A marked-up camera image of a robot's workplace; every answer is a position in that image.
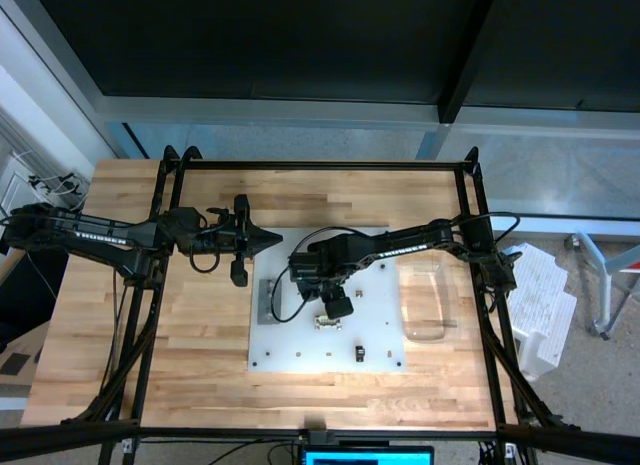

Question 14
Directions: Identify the grey metal cart frame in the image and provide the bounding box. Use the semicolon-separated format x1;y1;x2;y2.
564;230;640;342

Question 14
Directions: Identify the black white cable bundle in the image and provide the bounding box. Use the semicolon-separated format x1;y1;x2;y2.
25;170;85;199

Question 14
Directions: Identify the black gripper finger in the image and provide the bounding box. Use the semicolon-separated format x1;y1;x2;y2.
248;236;285;260
248;219;284;242

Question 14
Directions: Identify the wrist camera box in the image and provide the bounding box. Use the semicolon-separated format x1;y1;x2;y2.
291;254;321;284

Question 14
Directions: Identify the grey metal clamp block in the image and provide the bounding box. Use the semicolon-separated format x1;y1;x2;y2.
255;277;283;326

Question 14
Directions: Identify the black aluminium frame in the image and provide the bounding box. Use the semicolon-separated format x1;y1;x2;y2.
0;144;640;465

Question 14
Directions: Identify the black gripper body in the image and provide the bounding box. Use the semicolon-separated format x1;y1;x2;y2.
189;193;251;289
299;279;355;320

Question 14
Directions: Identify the blue laptop screen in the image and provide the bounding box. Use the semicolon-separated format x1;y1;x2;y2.
298;444;435;465

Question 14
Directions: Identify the brown cardboard box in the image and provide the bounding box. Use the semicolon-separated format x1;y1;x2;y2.
0;318;51;386

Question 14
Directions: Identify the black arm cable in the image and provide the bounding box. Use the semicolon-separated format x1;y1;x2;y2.
188;207;224;276
269;212;521;322

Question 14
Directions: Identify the clear plastic tub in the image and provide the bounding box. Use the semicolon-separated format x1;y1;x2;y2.
399;262;459;344

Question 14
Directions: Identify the black table-level camera box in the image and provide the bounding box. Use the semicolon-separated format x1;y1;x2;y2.
298;419;335;445

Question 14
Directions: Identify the white mounting board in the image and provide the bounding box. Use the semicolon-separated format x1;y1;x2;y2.
247;227;407;374

